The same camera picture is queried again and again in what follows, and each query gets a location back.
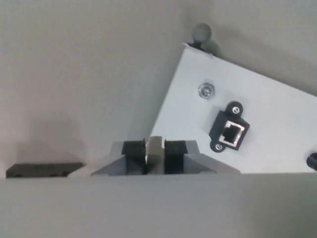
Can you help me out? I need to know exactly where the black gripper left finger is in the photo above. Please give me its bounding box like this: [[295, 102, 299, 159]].
[[67, 140, 147, 178]]

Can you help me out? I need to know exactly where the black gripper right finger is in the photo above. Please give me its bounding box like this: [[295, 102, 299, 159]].
[[163, 140, 240, 176]]

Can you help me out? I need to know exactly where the black D-SUB plug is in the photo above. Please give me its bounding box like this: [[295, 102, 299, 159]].
[[5, 162, 87, 179]]

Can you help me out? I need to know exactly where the white task board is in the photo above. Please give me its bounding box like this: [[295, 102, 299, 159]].
[[150, 23, 317, 174]]

